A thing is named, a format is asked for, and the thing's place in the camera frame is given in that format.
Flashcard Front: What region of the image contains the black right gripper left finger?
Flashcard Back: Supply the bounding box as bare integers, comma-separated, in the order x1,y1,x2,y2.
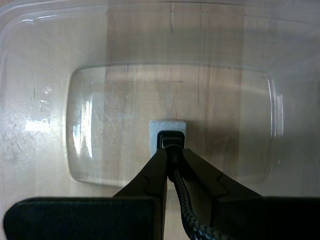
3,148,168,240

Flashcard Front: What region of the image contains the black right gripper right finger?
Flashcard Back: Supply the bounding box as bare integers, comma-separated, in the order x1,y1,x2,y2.
180,148,320,240

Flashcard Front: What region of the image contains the black power plug braided cable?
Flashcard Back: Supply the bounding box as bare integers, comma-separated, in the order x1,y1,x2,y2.
156,130,233,240

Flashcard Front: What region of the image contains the clear plastic tub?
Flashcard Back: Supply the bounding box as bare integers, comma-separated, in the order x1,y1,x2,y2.
0,0,320,201

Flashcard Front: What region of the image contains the white foam block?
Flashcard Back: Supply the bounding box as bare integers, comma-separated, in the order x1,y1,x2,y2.
148,119,188,156

